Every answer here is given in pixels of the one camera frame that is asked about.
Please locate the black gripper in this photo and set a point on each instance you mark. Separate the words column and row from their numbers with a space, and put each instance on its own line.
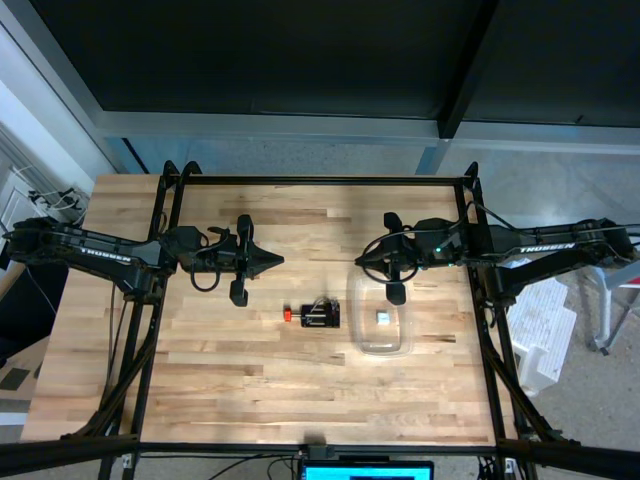
column 396, row 294
column 225, row 260

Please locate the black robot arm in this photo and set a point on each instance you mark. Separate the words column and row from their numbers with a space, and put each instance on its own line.
column 545, row 247
column 100, row 255

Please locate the clear plastic tub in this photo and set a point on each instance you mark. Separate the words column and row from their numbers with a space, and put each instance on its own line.
column 365, row 330

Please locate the black vise with red knob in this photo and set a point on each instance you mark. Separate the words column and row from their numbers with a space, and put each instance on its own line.
column 320, row 320

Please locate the white foam packing block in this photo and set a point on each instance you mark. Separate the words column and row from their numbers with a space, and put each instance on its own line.
column 540, row 330

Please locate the blue laptop screen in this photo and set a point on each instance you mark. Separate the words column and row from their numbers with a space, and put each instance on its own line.
column 365, row 472

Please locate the cardboard box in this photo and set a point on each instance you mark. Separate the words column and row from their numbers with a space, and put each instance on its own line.
column 20, row 357

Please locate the black metal frame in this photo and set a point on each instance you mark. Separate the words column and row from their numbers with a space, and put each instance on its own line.
column 400, row 447

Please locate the black table-level camera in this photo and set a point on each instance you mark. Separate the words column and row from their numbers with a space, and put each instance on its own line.
column 320, row 452

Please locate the grey metal chair frame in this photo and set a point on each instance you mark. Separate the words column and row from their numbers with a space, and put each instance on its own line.
column 605, row 310

